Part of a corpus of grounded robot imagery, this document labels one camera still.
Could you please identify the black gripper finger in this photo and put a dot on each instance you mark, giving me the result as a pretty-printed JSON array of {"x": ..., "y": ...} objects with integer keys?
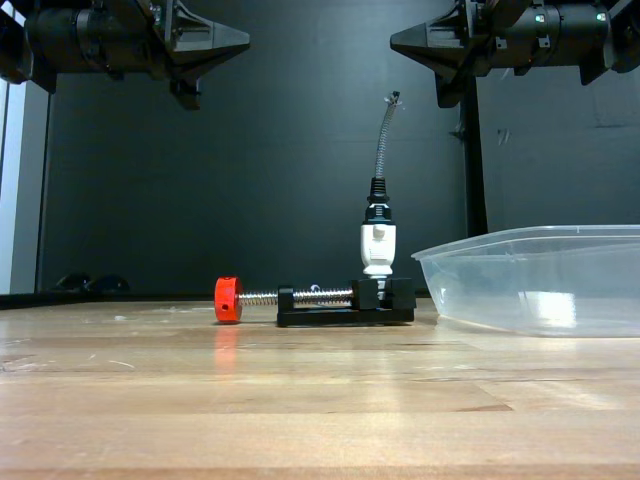
[
  {"x": 440, "y": 37},
  {"x": 210, "y": 40},
  {"x": 200, "y": 62},
  {"x": 445, "y": 62}
]

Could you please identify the white power receptacle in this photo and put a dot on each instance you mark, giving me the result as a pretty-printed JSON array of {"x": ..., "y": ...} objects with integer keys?
[{"x": 378, "y": 250}]

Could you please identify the clear plastic tub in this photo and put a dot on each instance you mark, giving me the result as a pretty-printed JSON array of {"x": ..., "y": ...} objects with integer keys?
[{"x": 475, "y": 295}]

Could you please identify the small white square piece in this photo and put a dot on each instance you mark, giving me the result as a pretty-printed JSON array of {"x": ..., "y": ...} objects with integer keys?
[{"x": 550, "y": 306}]

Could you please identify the black vise with red knob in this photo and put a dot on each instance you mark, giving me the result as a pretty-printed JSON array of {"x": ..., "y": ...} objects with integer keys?
[{"x": 345, "y": 318}]

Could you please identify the black vertical post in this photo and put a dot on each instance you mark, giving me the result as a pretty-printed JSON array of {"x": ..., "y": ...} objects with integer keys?
[{"x": 474, "y": 175}]

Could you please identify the black arched frame bracket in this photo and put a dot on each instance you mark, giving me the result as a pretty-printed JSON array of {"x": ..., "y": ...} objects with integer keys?
[
  {"x": 107, "y": 283},
  {"x": 74, "y": 281}
]

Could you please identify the black metal frame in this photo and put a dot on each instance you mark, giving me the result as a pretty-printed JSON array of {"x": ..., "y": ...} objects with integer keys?
[{"x": 100, "y": 299}]

